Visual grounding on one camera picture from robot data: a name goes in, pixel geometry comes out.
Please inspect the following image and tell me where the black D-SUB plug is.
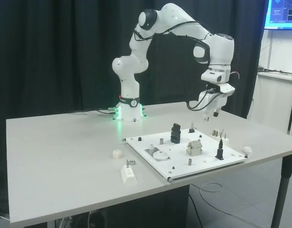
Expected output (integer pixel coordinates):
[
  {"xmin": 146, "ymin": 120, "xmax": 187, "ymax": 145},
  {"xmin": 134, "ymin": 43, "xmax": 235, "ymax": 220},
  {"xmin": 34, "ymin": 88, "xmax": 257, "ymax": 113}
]
[{"xmin": 170, "ymin": 123, "xmax": 182, "ymax": 144}]

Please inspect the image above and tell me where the black USB plug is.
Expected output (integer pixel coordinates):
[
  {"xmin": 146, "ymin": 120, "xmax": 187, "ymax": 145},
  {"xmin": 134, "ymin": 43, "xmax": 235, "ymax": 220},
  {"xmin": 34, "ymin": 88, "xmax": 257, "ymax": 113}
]
[{"xmin": 215, "ymin": 139, "xmax": 226, "ymax": 161}]

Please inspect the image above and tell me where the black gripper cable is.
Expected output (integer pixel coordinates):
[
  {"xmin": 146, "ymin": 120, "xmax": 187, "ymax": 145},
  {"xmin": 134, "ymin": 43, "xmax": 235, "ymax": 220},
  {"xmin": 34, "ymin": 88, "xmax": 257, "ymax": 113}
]
[{"xmin": 186, "ymin": 88, "xmax": 208, "ymax": 111}]

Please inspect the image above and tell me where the white large gear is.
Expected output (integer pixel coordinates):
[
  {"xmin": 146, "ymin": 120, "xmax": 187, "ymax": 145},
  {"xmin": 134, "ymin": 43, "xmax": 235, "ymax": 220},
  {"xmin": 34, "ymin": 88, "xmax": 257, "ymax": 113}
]
[{"xmin": 153, "ymin": 151, "xmax": 169, "ymax": 162}]

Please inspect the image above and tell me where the white round peg holder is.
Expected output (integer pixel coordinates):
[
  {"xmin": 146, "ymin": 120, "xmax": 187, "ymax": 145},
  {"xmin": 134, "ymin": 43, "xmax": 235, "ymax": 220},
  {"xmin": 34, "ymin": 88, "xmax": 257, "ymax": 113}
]
[{"xmin": 119, "ymin": 163, "xmax": 138, "ymax": 185}]

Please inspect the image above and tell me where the white task board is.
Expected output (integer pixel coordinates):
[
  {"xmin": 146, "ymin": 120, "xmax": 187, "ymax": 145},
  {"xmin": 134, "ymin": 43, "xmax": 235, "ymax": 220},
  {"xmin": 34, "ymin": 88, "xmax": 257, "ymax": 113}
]
[{"xmin": 122, "ymin": 127, "xmax": 247, "ymax": 182}]

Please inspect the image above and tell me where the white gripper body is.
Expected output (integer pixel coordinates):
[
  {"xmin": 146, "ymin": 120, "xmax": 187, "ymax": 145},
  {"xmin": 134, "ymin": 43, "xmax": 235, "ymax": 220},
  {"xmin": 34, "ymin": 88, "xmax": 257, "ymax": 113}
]
[{"xmin": 198, "ymin": 90, "xmax": 228, "ymax": 113}]

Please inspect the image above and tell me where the blue screen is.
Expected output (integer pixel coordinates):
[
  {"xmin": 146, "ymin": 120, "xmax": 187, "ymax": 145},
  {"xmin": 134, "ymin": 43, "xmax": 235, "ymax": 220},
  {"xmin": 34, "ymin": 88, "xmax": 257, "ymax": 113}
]
[{"xmin": 264, "ymin": 0, "xmax": 292, "ymax": 31}]

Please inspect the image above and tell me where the grey floor cable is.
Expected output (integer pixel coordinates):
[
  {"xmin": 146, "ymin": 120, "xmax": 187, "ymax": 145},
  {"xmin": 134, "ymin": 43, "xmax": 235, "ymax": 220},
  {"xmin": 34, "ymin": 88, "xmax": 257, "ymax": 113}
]
[{"xmin": 199, "ymin": 182, "xmax": 232, "ymax": 228}]

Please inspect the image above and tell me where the white cabinet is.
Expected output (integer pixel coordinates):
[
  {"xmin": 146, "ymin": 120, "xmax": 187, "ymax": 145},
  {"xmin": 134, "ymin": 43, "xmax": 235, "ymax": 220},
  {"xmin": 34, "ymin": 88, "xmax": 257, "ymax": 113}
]
[{"xmin": 250, "ymin": 71, "xmax": 292, "ymax": 138}]

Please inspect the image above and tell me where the white square peg holder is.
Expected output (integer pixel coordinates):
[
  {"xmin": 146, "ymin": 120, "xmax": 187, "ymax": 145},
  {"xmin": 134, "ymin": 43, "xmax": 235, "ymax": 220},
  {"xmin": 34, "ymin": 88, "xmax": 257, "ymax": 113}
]
[{"xmin": 211, "ymin": 133, "xmax": 230, "ymax": 146}]

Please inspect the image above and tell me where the black base cable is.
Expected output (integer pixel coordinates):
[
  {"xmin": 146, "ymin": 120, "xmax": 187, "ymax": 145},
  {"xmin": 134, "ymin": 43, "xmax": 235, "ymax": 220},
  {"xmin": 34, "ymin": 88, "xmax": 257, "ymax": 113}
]
[{"xmin": 72, "ymin": 108, "xmax": 118, "ymax": 117}]

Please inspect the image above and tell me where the black curtain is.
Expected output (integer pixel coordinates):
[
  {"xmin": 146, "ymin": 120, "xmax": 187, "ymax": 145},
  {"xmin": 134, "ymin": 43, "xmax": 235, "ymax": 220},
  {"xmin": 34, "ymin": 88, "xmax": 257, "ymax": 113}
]
[{"xmin": 0, "ymin": 0, "xmax": 266, "ymax": 124}]

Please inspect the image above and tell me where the dark table leg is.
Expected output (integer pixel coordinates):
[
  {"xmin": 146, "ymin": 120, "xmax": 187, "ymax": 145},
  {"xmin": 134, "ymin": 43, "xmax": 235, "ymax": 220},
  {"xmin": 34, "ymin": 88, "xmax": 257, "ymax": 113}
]
[{"xmin": 271, "ymin": 155, "xmax": 292, "ymax": 228}]

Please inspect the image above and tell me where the metal box connector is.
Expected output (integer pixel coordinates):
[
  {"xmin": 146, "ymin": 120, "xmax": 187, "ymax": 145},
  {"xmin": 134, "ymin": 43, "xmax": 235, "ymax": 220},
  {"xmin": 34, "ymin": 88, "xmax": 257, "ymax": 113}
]
[{"xmin": 185, "ymin": 141, "xmax": 204, "ymax": 157}]

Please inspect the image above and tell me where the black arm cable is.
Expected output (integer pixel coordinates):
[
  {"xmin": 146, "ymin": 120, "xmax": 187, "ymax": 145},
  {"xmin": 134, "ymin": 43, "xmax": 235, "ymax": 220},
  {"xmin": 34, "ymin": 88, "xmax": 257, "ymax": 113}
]
[{"xmin": 133, "ymin": 20, "xmax": 209, "ymax": 49}]

